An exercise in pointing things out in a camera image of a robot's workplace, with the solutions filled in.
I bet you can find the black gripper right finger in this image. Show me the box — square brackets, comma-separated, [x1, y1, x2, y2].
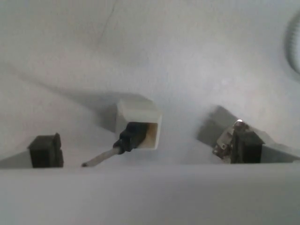
[231, 128, 300, 165]

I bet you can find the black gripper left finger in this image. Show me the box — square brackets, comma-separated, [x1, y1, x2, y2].
[0, 133, 65, 169]

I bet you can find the white USB plug holder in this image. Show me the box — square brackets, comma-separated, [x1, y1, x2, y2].
[115, 98, 163, 151]

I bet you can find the metal connector block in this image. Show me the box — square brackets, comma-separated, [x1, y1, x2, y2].
[212, 119, 247, 163]

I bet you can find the white large gear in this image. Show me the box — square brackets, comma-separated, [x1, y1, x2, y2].
[282, 8, 300, 82]

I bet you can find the black USB plug grey cable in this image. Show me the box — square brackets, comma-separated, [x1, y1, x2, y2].
[81, 121, 149, 168]

